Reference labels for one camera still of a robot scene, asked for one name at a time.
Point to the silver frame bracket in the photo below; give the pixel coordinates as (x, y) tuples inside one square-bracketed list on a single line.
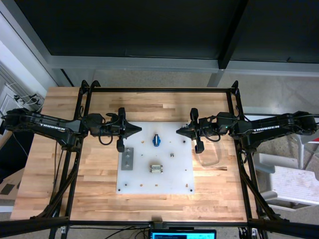
[(63, 229), (254, 231)]

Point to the clear plastic tub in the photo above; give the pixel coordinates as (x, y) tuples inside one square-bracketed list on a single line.
[(209, 156)]

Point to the white mounting board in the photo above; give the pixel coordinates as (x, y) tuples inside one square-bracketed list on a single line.
[(149, 156)]

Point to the grey ten-pin connector insert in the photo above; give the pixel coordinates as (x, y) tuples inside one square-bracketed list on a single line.
[(156, 168)]

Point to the black aluminium frame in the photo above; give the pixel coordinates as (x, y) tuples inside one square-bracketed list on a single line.
[(159, 90)]

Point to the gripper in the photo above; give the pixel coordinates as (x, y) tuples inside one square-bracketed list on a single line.
[(121, 129), (197, 130)]

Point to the white plastic step stool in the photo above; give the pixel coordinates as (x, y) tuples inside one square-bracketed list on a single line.
[(294, 184)]

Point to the red object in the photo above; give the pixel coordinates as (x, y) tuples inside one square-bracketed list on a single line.
[(316, 136)]

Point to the white metal stand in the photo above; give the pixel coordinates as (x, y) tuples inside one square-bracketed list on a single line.
[(300, 149)]

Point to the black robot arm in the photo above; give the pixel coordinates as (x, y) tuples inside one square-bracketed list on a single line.
[(266, 129), (49, 127)]

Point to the brown cardboard box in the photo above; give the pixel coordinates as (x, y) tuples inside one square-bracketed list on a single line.
[(12, 181)]

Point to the screen with blue edge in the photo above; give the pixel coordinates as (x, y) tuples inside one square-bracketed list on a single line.
[(182, 235)]

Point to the blue clamp with white block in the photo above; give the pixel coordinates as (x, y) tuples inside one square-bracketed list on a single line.
[(156, 140)]

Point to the grey metal bar plate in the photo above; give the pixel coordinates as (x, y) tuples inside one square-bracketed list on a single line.
[(124, 160)]

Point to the small black camera mount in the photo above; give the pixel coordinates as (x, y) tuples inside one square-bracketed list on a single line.
[(157, 222)]

